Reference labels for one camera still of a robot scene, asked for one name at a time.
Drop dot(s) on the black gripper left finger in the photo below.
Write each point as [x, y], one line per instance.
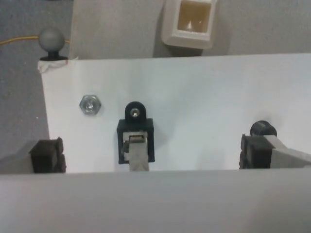
[46, 155]

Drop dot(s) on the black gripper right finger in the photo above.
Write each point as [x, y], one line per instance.
[260, 153]

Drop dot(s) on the grey Ethernet plug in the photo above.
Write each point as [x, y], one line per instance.
[137, 155]

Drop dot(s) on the black round knob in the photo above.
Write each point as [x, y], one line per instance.
[263, 127]

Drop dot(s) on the metal hex nut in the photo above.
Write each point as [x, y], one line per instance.
[90, 104]

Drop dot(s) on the white task board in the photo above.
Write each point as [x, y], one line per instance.
[194, 85]

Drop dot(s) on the grey ball marker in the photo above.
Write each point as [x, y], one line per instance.
[51, 40]

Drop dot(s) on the small white square holder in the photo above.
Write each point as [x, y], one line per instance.
[189, 24]

